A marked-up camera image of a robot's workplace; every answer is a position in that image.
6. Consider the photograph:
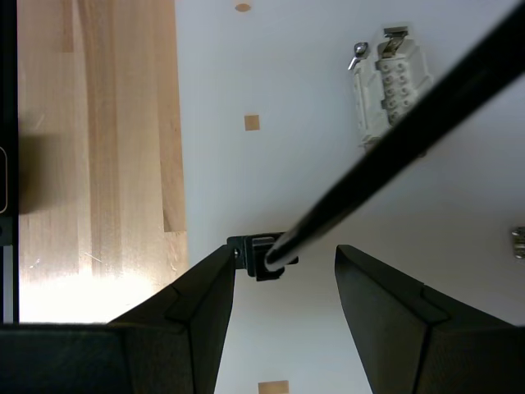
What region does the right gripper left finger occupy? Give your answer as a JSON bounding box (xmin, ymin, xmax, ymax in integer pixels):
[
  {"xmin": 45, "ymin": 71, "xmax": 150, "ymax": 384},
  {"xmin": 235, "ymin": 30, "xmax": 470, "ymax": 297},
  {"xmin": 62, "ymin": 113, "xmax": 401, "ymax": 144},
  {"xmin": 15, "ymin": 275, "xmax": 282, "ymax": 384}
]
[{"xmin": 107, "ymin": 244, "xmax": 238, "ymax": 394}]

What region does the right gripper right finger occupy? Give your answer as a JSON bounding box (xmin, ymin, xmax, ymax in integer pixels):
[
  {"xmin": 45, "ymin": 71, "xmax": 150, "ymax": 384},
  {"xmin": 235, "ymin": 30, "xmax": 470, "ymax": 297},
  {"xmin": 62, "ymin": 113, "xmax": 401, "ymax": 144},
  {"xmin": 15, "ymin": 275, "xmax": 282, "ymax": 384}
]
[{"xmin": 334, "ymin": 244, "xmax": 525, "ymax": 394}]

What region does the black USB connector with cable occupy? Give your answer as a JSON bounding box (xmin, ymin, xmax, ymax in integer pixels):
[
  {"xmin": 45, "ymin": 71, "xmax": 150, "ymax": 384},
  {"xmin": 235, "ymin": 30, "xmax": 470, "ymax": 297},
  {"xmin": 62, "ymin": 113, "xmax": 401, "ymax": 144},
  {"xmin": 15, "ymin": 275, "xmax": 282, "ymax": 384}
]
[{"xmin": 249, "ymin": 0, "xmax": 525, "ymax": 284}]

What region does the black USB hub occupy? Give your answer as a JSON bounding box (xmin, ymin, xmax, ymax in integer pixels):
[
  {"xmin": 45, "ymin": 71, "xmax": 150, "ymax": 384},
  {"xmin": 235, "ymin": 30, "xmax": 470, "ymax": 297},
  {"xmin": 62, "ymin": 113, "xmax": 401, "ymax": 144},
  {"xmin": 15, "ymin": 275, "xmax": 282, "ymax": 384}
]
[{"xmin": 226, "ymin": 231, "xmax": 301, "ymax": 284}]

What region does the beige connector housing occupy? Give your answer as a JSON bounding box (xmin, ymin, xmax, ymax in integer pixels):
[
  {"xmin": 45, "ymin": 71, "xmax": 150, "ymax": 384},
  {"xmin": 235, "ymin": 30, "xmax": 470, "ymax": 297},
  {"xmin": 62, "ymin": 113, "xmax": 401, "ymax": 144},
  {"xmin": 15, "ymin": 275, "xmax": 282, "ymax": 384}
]
[{"xmin": 347, "ymin": 25, "xmax": 435, "ymax": 158}]

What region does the small clear standoff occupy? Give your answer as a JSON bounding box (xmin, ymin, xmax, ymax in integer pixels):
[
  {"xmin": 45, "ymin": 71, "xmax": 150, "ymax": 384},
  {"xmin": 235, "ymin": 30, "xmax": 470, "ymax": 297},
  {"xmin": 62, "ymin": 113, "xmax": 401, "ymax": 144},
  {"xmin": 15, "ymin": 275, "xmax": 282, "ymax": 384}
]
[{"xmin": 509, "ymin": 225, "xmax": 525, "ymax": 260}]

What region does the white board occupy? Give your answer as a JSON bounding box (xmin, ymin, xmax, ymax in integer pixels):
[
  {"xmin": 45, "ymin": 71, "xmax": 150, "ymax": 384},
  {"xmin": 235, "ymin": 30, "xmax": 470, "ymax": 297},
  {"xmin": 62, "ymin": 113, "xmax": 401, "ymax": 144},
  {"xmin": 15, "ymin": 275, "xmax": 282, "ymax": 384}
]
[{"xmin": 173, "ymin": 0, "xmax": 525, "ymax": 394}]

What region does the black table frame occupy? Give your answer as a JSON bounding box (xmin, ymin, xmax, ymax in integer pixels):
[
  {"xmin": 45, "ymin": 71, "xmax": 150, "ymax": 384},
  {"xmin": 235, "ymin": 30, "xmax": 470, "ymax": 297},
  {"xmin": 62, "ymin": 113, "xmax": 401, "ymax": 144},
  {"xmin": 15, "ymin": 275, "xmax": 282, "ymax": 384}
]
[{"xmin": 0, "ymin": 0, "xmax": 20, "ymax": 326}]

